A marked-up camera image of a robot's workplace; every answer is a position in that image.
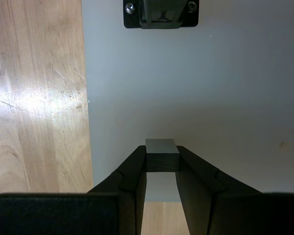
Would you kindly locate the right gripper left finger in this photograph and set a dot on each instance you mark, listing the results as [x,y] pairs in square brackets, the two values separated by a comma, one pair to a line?
[129,195]

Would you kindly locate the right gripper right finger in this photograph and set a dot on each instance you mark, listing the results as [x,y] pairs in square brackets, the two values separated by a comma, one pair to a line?
[198,191]

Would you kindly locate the grey metal bar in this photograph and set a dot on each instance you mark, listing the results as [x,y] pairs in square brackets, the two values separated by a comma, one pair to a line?
[163,159]

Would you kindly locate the white task board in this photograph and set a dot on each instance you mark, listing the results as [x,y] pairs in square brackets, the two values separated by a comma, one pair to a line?
[186,85]

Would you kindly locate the black socket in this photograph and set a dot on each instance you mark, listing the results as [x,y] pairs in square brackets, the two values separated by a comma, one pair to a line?
[161,14]

